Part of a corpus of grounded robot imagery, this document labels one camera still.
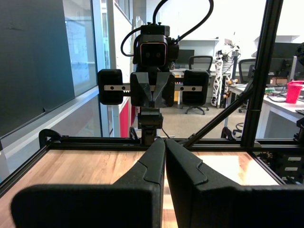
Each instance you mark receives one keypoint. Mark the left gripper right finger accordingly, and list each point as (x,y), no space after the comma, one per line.
(237,206)

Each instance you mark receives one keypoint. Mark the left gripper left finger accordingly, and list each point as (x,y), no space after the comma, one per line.
(95,206)

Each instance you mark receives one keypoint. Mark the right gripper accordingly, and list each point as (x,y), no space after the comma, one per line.
(110,78)

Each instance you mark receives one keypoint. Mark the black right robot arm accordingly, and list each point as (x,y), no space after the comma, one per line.
(150,121)

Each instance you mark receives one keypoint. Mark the black computer monitor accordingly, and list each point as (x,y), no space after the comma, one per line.
(186,55)
(285,51)

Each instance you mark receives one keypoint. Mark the black mesh office chair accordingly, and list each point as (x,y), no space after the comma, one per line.
(200,63)
(245,71)

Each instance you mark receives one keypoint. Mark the white cabinet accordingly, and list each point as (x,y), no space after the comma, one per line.
(199,45)

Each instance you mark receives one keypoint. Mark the white lattice stand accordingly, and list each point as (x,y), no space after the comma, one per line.
(217,80)

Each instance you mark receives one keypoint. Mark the white partition panel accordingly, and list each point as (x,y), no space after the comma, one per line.
(118,19)

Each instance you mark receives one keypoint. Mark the white desk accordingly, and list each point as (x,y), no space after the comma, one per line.
(285,111)

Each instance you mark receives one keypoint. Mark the pink plastic cup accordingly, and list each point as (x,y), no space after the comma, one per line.
(294,92)

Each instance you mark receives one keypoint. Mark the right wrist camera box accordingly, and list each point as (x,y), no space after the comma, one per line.
(152,51)

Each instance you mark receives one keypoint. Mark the black aluminium frame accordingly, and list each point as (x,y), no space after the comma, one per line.
(95,142)

